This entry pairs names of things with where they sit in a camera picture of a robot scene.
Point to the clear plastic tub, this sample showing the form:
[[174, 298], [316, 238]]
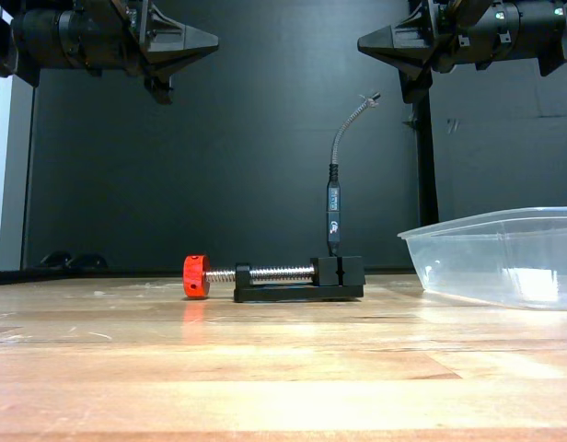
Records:
[[495, 276]]

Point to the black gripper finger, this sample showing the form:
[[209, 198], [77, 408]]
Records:
[[396, 39], [410, 62], [166, 62], [182, 39]]

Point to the black vise with orange knob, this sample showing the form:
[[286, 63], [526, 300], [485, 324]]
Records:
[[292, 294]]

